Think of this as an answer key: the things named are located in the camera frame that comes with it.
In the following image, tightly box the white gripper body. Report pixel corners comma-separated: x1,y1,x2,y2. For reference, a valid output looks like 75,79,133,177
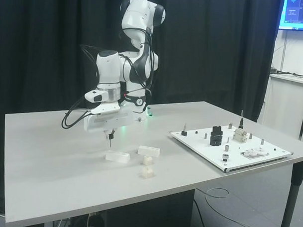
83,107,137,135

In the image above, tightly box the beige plug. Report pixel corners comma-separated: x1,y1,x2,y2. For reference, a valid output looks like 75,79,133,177
233,128,249,144

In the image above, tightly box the white cabinet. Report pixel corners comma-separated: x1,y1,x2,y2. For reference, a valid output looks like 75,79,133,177
261,72,303,143

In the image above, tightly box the white task board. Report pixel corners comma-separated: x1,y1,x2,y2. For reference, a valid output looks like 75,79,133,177
167,121,295,176

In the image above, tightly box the dark table leg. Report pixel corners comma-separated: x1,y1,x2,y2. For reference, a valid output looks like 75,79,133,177
279,157,303,227

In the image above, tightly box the long white peg holder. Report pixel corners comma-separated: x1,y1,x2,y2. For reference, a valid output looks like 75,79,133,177
105,149,131,164
137,145,161,158

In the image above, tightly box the black D-SUB plug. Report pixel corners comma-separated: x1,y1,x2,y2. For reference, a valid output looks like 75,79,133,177
209,125,224,147

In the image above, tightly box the black curtain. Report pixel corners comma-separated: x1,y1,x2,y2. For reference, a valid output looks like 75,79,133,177
0,0,282,225

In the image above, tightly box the grey floor cable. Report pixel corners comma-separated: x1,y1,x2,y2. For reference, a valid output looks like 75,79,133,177
195,186,284,227

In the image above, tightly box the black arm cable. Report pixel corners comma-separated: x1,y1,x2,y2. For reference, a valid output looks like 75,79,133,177
61,23,156,133

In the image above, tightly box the blue screen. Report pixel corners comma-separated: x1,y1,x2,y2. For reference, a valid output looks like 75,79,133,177
278,0,303,32

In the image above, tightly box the small white camera box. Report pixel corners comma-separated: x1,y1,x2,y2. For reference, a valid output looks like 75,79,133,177
84,89,109,103

